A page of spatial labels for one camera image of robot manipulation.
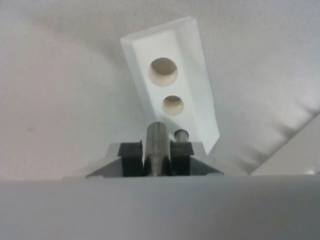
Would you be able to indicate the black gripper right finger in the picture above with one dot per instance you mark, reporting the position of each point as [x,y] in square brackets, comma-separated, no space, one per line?
[180,160]

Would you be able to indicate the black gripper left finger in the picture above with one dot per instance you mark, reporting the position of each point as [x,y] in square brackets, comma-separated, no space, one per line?
[130,160]

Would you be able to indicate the white peg holder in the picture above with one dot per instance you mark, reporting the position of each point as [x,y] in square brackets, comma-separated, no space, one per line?
[195,75]

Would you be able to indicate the thin metal round peg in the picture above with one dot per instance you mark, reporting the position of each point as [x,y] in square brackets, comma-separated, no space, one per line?
[181,135]

